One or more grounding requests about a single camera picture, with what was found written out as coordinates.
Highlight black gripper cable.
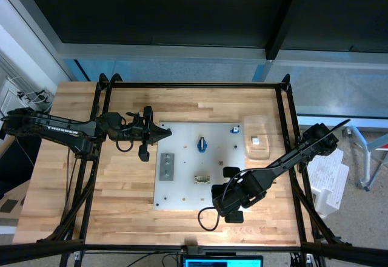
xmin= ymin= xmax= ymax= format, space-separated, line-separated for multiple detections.
xmin=198 ymin=169 xmax=243 ymax=232
xmin=116 ymin=138 xmax=135 ymax=153

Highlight grey metal stand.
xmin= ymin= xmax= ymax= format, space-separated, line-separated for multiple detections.
xmin=342 ymin=126 xmax=388 ymax=192

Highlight brown cardboard box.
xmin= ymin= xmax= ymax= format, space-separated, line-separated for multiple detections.
xmin=0 ymin=178 xmax=31 ymax=219

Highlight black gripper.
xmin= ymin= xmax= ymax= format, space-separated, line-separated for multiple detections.
xmin=119 ymin=106 xmax=172 ymax=163
xmin=223 ymin=166 xmax=254 ymax=224

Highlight black aluminium frame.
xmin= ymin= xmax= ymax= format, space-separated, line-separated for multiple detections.
xmin=0 ymin=72 xmax=388 ymax=267

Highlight plugs with white cables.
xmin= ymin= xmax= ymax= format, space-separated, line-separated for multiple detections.
xmin=15 ymin=88 xmax=52 ymax=106

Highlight grey metal plate with pegs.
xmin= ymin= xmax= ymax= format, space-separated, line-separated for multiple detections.
xmin=158 ymin=152 xmax=176 ymax=182

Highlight clear plastic tub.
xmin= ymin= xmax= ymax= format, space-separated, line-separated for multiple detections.
xmin=243 ymin=114 xmax=273 ymax=161

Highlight grey multi-pin connector housing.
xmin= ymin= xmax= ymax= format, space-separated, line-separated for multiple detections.
xmin=193 ymin=174 xmax=212 ymax=185

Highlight white taskboard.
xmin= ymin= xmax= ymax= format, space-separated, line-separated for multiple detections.
xmin=153 ymin=121 xmax=250 ymax=211

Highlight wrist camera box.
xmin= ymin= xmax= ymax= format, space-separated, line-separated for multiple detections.
xmin=211 ymin=184 xmax=227 ymax=209

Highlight black room post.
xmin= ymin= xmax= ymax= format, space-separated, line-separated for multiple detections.
xmin=265 ymin=0 xmax=304 ymax=61

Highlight laptop screen with blue edge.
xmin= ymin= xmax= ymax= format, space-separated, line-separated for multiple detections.
xmin=181 ymin=255 xmax=264 ymax=267

